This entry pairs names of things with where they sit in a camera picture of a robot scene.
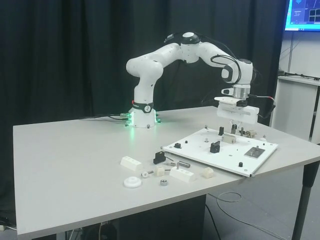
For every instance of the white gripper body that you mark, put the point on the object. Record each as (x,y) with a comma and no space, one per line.
(237,112)

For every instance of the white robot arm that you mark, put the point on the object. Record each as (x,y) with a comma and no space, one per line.
(147,67)

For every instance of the grey metal peg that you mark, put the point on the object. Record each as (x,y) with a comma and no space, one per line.
(256,149)

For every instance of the thick metal round peg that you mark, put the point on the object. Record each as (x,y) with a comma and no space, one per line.
(184,165)

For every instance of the thin metal round peg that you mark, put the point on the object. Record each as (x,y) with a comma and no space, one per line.
(177,166)

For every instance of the white round-hole peg holder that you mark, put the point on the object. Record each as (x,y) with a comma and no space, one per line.
(182,176)

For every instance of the white square-hole peg holder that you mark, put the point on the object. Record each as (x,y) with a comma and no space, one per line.
(131,164)

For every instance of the black band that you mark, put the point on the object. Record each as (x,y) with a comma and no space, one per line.
(242,103)

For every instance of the flat white plate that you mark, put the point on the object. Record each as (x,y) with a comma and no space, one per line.
(227,99)

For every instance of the white task board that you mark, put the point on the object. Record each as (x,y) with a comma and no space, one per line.
(200,155)

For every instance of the cream plastic block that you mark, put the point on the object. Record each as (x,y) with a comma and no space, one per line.
(160,171)
(208,173)

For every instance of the white cabinet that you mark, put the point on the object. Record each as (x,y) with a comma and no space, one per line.
(295,107)

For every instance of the black D-SUB plug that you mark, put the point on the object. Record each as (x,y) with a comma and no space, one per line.
(159,158)

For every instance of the metal hex nut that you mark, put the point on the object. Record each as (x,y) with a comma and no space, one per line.
(163,182)

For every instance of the metal bolt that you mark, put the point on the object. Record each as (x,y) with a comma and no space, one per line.
(150,172)

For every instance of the white small gear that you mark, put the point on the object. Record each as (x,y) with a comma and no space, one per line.
(143,174)

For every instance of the black table leg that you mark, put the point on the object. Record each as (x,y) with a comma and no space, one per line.
(301,205)

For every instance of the white large gear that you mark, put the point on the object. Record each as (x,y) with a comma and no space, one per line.
(132,182)

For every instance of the blue screen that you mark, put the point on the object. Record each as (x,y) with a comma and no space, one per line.
(303,15)

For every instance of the black curtain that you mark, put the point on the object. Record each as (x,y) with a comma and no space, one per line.
(50,50)

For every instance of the white power strip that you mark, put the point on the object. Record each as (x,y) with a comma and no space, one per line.
(2,227)

